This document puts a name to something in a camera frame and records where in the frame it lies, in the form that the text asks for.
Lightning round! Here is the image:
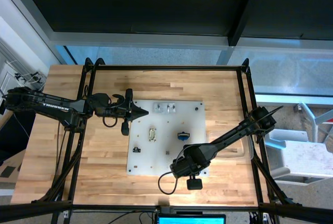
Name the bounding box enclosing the grey metal chair frame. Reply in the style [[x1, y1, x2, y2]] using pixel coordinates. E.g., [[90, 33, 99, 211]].
[[293, 103, 333, 143]]

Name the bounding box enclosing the white board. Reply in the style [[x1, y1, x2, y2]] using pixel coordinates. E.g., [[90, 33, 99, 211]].
[[126, 99, 210, 177]]

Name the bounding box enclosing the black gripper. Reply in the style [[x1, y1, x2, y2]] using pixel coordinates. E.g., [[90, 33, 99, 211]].
[[111, 89, 149, 136], [170, 144, 211, 191]]

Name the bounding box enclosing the brown cardboard box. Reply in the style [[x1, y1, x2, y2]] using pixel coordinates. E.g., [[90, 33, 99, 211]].
[[0, 148, 27, 183]]

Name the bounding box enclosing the screen with blue edge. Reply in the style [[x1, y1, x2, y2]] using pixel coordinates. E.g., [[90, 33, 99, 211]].
[[155, 214, 226, 224]]

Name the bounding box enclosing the white plastic step stool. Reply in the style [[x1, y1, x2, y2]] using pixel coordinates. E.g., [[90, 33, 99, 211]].
[[269, 129, 333, 186]]

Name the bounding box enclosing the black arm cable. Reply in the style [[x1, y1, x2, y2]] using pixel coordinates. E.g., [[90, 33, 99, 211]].
[[102, 114, 118, 129], [158, 171, 181, 196]]

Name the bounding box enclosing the clear plastic tub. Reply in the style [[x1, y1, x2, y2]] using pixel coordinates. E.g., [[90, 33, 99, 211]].
[[207, 129, 254, 160]]

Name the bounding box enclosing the black metal frame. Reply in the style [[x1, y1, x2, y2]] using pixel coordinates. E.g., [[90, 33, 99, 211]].
[[0, 57, 333, 224]]

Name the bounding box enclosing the black wall pillar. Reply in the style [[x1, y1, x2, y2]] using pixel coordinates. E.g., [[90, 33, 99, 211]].
[[227, 0, 261, 47]]

